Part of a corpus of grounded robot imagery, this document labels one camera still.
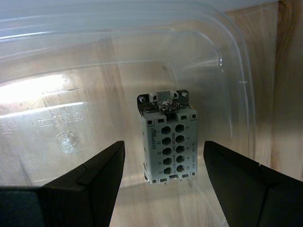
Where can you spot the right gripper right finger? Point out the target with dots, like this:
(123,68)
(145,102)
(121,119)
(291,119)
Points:
(248,196)

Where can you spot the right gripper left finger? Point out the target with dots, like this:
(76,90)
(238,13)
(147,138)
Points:
(71,196)

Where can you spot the grey HAN10E connector insert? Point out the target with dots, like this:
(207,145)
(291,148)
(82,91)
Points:
(165,146)

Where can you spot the clear plastic tub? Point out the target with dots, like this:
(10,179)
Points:
(71,94)

